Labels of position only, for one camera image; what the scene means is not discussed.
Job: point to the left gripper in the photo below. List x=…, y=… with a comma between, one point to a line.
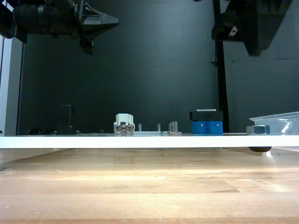
x=53, y=21

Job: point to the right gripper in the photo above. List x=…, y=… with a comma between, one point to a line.
x=230, y=25

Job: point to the steel nut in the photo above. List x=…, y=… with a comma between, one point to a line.
x=258, y=129

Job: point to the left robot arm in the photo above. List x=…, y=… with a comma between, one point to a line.
x=8, y=21

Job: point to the clear plastic container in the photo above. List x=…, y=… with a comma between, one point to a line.
x=282, y=123

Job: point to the black flat block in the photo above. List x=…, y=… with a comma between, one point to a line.
x=205, y=115

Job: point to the beige many-pin connector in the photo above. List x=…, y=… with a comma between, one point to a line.
x=124, y=126

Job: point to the blue socket block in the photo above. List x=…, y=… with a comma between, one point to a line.
x=206, y=128

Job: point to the short steel peg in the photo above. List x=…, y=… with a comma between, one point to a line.
x=159, y=127
x=140, y=128

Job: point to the clear holder block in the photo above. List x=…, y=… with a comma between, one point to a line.
x=149, y=133

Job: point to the white task board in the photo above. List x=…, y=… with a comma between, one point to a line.
x=140, y=141

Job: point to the steel peg cluster fitting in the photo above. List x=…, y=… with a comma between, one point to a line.
x=174, y=128

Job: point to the black bracket block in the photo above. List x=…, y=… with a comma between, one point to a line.
x=67, y=119

